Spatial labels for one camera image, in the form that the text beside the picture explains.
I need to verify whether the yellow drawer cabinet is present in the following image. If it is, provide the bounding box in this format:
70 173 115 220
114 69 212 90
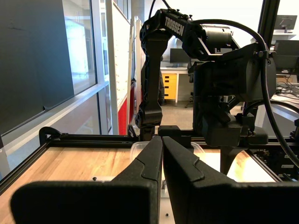
162 73 178 101

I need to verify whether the black computer monitor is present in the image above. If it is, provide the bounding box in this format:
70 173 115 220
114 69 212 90
275 15 298 33
170 48 190 65
273 39 299 70

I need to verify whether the white office desk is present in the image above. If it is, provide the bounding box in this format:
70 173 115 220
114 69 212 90
160 66 196 103

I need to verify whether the white partition panel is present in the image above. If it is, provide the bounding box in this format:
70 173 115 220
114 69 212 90
130 16 147 122

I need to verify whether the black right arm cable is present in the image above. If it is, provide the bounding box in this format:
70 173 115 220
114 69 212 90
190 19 299 161

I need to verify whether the cluttered desk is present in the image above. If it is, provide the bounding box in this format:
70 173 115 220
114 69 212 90
271 79 299 131

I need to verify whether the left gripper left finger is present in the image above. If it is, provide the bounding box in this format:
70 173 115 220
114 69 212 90
10 136 164 224

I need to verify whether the clear plastic tub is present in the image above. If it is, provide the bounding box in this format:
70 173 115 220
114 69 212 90
130 141 206 162

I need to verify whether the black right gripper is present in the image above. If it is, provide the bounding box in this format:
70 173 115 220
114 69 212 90
193 95 268 176

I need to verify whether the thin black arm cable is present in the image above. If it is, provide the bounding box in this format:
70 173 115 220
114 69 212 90
148 0 172 21

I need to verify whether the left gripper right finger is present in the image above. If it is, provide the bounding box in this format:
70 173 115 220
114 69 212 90
162 136 299 224

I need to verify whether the white partition with red base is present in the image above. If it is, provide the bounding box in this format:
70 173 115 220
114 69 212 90
106 0 131 136

